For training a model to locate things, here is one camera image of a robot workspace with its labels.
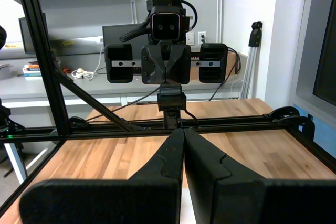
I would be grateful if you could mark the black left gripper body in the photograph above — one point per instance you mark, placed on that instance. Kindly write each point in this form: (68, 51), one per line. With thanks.
(119, 74)

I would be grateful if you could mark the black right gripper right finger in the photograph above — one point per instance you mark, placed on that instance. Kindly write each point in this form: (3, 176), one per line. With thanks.
(262, 203)

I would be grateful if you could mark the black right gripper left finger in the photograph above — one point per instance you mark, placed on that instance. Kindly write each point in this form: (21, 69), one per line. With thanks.
(105, 203)

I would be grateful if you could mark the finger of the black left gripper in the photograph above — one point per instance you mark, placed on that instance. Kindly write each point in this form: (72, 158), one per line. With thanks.
(179, 66)
(152, 66)

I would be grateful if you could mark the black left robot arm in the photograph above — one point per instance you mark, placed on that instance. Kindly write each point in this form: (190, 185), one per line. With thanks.
(172, 100)

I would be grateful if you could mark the grey desk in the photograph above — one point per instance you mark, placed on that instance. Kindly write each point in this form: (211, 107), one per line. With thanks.
(118, 87)

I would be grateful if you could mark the black computer monitor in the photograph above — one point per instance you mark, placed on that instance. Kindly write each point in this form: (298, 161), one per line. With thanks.
(118, 35)
(23, 35)

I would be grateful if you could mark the silver tripod black head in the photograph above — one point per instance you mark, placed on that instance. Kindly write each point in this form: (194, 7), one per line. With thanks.
(253, 51)

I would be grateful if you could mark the white task board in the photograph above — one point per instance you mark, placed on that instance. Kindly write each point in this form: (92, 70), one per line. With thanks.
(186, 208)

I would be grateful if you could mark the stack of books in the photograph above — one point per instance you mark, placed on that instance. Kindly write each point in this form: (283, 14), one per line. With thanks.
(30, 73)

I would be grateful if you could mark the white wall outlet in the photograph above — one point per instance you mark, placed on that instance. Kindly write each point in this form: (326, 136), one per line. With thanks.
(202, 37)
(190, 38)

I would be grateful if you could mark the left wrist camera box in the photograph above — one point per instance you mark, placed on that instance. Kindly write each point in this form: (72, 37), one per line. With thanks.
(166, 27)

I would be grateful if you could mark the black aluminium frame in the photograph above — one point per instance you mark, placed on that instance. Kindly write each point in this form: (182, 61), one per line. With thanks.
(39, 51)

